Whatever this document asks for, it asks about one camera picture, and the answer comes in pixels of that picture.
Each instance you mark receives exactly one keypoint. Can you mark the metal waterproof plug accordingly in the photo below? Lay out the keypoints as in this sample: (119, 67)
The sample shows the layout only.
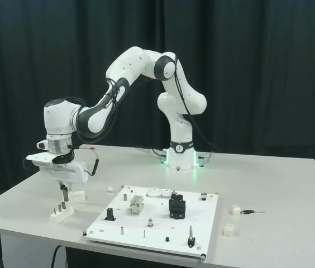
(203, 196)

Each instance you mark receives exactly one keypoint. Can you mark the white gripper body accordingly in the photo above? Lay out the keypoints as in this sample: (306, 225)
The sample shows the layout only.
(73, 174)

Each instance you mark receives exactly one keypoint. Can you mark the flat white mounting plate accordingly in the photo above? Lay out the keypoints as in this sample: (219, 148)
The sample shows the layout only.
(38, 158)

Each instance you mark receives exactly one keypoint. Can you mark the black flange band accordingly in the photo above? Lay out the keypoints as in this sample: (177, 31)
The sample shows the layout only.
(64, 158)

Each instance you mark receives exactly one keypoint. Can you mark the metal bolt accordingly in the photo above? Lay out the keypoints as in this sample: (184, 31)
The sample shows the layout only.
(190, 231)

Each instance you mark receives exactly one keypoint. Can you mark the white small gear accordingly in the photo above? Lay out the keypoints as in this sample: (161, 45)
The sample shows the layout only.
(109, 189)

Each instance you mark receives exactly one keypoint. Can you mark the small white plug holder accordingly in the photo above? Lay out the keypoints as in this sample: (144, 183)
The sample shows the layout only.
(229, 229)
(235, 210)

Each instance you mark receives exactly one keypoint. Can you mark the metal BNC plug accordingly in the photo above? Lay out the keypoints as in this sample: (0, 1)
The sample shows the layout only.
(150, 222)

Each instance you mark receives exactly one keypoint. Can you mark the metal square peg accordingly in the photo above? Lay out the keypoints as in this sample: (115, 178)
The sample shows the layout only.
(66, 196)

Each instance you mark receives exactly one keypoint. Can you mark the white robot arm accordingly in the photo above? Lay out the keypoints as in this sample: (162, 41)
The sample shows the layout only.
(180, 83)

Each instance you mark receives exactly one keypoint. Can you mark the white medium gear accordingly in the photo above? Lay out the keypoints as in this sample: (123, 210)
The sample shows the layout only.
(165, 193)

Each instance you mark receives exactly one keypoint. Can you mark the white large gear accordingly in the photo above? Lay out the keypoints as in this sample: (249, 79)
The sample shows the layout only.
(153, 192)

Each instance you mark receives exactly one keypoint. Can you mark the black curtain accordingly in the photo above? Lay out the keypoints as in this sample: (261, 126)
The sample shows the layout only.
(34, 56)

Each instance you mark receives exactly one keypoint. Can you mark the white task board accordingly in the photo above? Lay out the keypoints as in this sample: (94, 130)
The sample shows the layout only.
(146, 212)

